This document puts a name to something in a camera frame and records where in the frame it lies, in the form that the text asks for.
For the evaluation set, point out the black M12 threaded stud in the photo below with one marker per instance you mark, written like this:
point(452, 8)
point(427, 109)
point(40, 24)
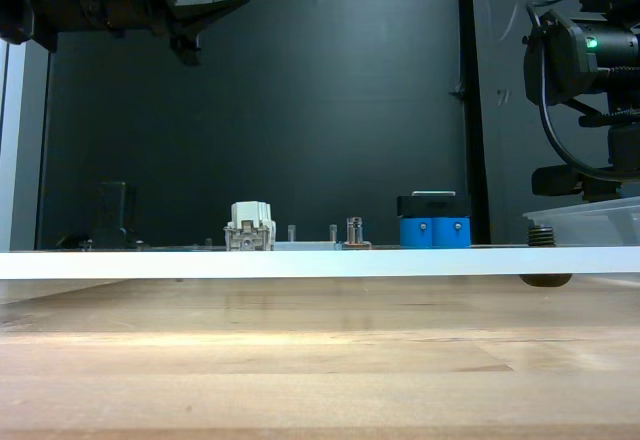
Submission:
point(543, 236)

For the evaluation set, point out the grey connector housing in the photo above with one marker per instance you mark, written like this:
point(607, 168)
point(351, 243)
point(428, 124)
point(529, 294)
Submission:
point(250, 225)

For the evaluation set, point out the black round board foot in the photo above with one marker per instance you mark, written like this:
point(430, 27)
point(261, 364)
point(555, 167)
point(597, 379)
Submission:
point(545, 282)

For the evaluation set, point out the clear block with posts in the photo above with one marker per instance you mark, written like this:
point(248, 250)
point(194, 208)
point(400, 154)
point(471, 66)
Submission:
point(305, 246)

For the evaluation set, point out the white mounting board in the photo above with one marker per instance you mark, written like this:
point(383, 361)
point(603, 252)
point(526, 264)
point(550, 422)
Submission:
point(250, 262)

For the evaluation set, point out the small black socket bracket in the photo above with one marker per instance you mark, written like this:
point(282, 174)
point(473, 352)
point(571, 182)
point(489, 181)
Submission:
point(117, 210)

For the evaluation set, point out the clear plastic tub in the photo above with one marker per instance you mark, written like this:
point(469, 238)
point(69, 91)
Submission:
point(600, 230)

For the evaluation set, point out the black upright post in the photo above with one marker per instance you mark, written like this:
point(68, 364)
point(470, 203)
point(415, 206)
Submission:
point(475, 110)

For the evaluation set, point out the silver post on copper plate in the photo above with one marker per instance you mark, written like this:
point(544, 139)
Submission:
point(354, 230)

